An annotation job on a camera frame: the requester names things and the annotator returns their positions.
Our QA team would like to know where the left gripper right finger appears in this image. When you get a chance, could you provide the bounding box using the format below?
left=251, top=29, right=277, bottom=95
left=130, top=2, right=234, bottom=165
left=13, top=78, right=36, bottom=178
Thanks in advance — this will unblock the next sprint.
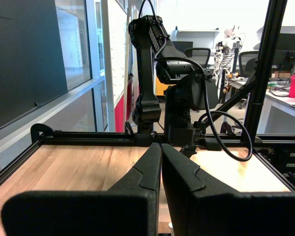
left=161, top=144, right=295, bottom=236

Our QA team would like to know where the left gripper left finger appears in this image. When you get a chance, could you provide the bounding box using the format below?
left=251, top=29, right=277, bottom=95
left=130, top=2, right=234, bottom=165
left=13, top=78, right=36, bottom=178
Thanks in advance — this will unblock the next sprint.
left=1, top=142, right=162, bottom=236

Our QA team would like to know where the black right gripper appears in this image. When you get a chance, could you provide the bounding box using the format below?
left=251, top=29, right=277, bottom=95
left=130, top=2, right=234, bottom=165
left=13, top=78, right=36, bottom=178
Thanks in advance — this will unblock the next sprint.
left=134, top=108, right=223, bottom=155

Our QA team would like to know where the yellow cabinet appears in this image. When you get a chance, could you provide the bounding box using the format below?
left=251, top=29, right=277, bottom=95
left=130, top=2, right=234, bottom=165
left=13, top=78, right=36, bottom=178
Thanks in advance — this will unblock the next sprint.
left=156, top=78, right=177, bottom=97

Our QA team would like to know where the black mesh office chair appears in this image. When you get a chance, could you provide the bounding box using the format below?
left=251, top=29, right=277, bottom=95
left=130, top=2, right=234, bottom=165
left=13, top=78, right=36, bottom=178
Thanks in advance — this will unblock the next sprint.
left=238, top=51, right=260, bottom=110
left=184, top=47, right=212, bottom=74

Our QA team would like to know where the white lattice humanoid figure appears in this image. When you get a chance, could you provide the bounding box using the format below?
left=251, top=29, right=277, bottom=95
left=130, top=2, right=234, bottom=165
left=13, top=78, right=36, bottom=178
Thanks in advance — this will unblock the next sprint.
left=215, top=24, right=246, bottom=99

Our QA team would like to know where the white office desk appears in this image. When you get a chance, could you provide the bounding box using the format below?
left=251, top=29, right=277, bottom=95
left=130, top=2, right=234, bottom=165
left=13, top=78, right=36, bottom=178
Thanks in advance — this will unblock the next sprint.
left=257, top=81, right=295, bottom=135

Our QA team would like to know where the small black monitor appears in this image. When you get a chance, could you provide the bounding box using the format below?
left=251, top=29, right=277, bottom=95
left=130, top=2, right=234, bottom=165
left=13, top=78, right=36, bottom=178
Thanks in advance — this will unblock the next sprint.
left=172, top=41, right=194, bottom=59

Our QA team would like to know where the white partition panel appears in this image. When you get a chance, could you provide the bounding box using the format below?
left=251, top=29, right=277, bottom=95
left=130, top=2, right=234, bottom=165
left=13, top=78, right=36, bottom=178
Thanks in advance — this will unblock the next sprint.
left=102, top=0, right=133, bottom=132

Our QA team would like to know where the wide black monitor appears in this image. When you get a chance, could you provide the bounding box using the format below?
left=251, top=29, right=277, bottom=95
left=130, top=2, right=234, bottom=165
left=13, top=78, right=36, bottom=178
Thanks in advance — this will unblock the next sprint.
left=272, top=33, right=295, bottom=72

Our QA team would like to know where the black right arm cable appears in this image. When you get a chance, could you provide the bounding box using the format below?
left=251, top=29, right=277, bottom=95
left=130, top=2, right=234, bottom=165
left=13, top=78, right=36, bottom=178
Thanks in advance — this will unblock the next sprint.
left=137, top=0, right=253, bottom=162

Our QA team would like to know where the black aluminium frame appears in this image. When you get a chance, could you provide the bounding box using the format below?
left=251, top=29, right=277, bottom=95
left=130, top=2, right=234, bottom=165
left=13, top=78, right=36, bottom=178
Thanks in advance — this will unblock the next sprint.
left=0, top=0, right=295, bottom=195

